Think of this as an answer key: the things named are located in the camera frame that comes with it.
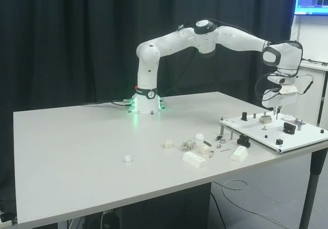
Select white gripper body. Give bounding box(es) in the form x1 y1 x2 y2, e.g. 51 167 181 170
261 87 298 110

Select short white peg holder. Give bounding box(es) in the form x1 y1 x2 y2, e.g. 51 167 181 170
230 147 249 161

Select long white peg holder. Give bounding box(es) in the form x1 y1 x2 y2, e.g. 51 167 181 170
182 151 210 169

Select white task board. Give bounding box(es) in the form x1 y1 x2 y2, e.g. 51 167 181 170
219 110 328 155

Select black D-SUB plug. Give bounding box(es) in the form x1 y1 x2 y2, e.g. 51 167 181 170
237 134 252 147

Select black table leg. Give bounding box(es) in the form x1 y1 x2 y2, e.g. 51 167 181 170
298 149 327 229

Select black curtain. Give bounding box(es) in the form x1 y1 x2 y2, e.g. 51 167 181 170
0 0 299 216

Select small white camera box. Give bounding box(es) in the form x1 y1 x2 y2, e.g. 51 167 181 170
267 75 296 86

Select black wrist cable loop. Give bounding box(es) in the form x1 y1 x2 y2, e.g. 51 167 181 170
254 71 282 105

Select thin black rod on wire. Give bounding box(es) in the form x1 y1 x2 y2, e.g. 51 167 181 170
297 74 315 95

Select grey floor cable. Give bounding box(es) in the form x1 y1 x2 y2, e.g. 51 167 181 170
220 179 302 229

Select black base cables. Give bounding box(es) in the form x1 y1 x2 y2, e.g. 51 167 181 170
83 99 135 110

